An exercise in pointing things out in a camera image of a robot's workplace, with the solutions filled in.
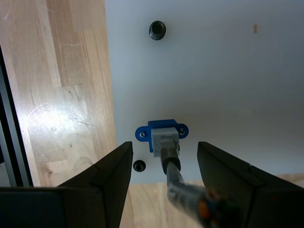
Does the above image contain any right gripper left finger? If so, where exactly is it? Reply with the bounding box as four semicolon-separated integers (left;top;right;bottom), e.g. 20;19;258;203
0;141;133;228

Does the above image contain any white task board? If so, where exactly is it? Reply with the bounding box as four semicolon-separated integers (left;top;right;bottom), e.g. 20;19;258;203
104;0;304;185

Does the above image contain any grey cable with clear plug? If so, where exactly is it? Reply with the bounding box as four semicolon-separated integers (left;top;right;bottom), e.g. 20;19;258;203
158;135;228;228

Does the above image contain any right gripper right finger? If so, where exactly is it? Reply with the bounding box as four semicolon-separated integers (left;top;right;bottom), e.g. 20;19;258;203
197;141;304;228

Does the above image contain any small blue socket block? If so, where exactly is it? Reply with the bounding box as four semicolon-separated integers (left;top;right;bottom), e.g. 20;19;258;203
134;118;190;159

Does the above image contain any black frame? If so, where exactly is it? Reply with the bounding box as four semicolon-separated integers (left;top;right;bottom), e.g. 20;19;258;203
0;45;34;188

